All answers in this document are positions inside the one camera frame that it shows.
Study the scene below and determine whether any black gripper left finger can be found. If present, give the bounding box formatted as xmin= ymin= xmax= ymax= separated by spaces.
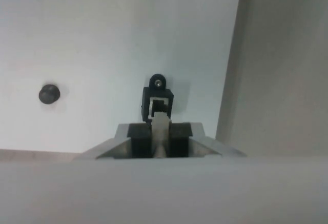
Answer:
xmin=95 ymin=122 xmax=152 ymax=159

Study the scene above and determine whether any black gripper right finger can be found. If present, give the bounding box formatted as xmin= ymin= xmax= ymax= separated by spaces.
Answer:
xmin=169 ymin=121 xmax=247 ymax=158

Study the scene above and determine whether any white task board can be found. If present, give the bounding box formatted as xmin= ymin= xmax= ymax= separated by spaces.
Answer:
xmin=0 ymin=0 xmax=243 ymax=158

